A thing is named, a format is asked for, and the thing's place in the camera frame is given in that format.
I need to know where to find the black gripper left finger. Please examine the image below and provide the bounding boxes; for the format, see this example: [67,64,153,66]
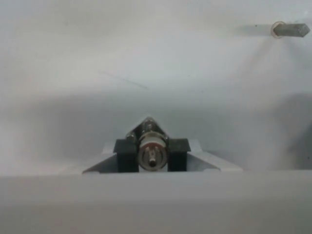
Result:
[81,137,140,175]

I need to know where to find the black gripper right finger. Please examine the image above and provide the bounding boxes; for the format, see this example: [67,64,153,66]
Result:
[167,137,222,173]

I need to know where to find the metal BNC plug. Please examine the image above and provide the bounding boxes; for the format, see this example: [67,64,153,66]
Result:
[136,131,170,173]

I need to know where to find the white task board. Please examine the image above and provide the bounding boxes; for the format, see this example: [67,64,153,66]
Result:
[0,0,312,177]

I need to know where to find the metal square peg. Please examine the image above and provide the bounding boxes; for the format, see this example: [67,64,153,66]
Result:
[270,20,311,39]

